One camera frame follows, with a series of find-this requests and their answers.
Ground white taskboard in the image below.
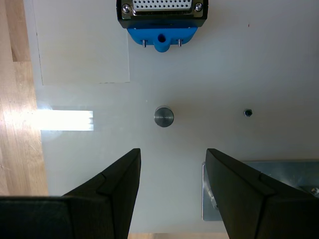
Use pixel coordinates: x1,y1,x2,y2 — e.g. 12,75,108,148
23,0,319,235

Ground slim grey metal peg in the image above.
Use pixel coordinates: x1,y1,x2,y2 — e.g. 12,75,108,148
208,189,218,209

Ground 16mm metal cylinder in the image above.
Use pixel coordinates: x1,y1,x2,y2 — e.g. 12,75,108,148
154,105,175,128

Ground blue connector mount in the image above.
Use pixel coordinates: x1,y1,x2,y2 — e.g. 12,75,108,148
127,24,199,53

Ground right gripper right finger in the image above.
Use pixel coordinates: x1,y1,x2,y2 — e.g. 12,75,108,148
205,148,319,239

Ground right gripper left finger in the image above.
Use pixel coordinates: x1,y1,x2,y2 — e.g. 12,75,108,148
0,148,142,239

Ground grey metal peg plate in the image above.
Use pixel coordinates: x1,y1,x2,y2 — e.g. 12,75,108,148
201,160,319,222

